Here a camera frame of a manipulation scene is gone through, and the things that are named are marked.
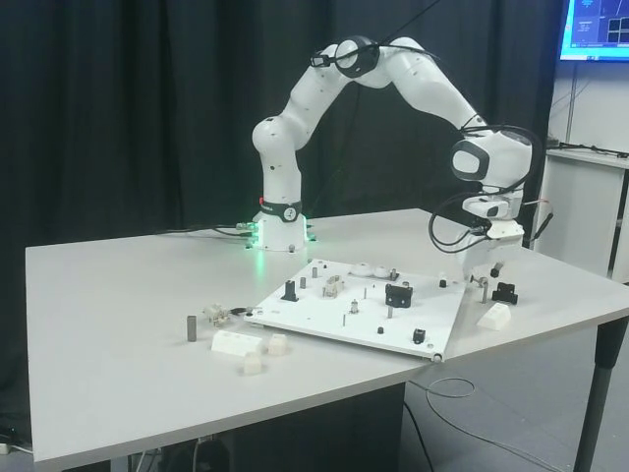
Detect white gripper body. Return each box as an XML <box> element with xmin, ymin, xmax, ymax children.
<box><xmin>459</xmin><ymin>236</ymin><xmax>508</xmax><ymax>285</ymax></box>

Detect long white peg holder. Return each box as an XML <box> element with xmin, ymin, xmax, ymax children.
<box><xmin>210</xmin><ymin>330</ymin><xmax>264</xmax><ymax>356</ymax></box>

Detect black D-SUB plug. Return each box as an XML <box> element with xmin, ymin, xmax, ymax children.
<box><xmin>491</xmin><ymin>280</ymin><xmax>522</xmax><ymax>303</ymax></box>

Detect white wedge holder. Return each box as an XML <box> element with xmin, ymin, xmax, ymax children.
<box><xmin>475</xmin><ymin>303</ymin><xmax>513</xmax><ymax>328</ymax></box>

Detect white cabinet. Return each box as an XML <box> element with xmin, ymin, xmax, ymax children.
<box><xmin>529</xmin><ymin>146</ymin><xmax>629</xmax><ymax>286</ymax></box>

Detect dark grey table leg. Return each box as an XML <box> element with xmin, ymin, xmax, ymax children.
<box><xmin>573</xmin><ymin>314</ymin><xmax>629</xmax><ymax>472</ymax></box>

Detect white task board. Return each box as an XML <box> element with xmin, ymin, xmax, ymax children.
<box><xmin>244</xmin><ymin>259</ymin><xmax>469</xmax><ymax>366</ymax></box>

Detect small white holder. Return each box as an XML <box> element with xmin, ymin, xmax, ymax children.
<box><xmin>264</xmin><ymin>332</ymin><xmax>290</xmax><ymax>356</ymax></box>
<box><xmin>240</xmin><ymin>350</ymin><xmax>264</xmax><ymax>376</ymax></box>

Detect blue screen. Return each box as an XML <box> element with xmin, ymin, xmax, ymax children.
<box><xmin>558</xmin><ymin>0</ymin><xmax>629</xmax><ymax>63</ymax></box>

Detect white waterproof plug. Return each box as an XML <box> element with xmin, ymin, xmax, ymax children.
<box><xmin>202</xmin><ymin>304</ymin><xmax>230</xmax><ymax>327</ymax></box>

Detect black curtain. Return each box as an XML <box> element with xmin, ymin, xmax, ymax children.
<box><xmin>0</xmin><ymin>0</ymin><xmax>561</xmax><ymax>443</ymax></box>

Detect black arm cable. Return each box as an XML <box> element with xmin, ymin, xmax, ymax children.
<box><xmin>310</xmin><ymin>0</ymin><xmax>546</xmax><ymax>255</ymax></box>

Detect thin black rod on wire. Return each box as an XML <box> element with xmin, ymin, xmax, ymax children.
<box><xmin>521</xmin><ymin>198</ymin><xmax>557</xmax><ymax>250</ymax></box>

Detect grey floor cable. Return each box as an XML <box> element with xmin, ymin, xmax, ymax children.
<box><xmin>407</xmin><ymin>377</ymin><xmax>586</xmax><ymax>472</ymax></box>

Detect black base cables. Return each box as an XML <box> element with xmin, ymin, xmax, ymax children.
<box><xmin>155</xmin><ymin>222</ymin><xmax>257</xmax><ymax>241</ymax></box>

